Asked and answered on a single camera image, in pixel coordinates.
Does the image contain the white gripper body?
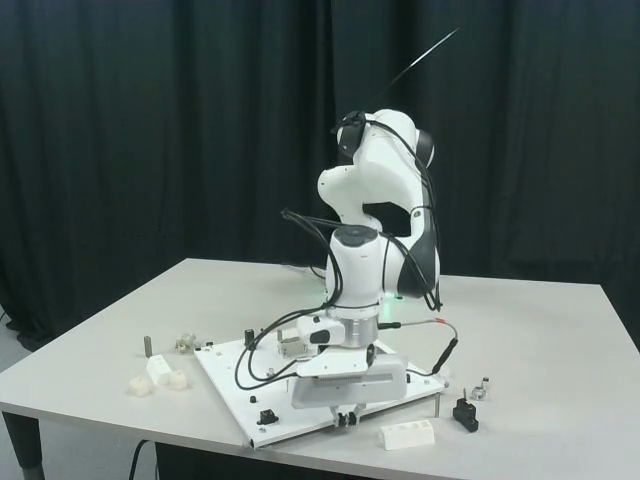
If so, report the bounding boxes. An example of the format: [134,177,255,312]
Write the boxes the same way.
[291,352,407,412]

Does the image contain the flat white mounting plate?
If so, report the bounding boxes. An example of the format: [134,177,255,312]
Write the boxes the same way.
[296,344,374,380]

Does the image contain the white holder with holes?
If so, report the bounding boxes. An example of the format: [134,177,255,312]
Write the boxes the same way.
[379,419,434,449]

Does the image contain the white task board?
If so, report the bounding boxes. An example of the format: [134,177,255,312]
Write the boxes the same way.
[193,338,447,450]

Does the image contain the black D-SUB plug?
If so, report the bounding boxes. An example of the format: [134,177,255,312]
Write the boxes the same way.
[451,387,479,433]

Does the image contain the long white holder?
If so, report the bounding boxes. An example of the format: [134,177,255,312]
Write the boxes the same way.
[144,353,174,387]

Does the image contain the black table leg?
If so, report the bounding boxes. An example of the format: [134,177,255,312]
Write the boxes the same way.
[1,410,42,480]

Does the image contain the black curtains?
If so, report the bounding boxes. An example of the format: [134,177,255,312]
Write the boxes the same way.
[0,0,640,346]

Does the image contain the silver flange ring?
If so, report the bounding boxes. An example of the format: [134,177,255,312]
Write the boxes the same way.
[324,309,381,349]

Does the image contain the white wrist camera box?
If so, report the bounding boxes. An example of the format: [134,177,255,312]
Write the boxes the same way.
[296,314,346,350]

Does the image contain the thin black rod with wire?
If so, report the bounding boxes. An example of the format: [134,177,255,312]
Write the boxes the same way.
[378,317,461,376]

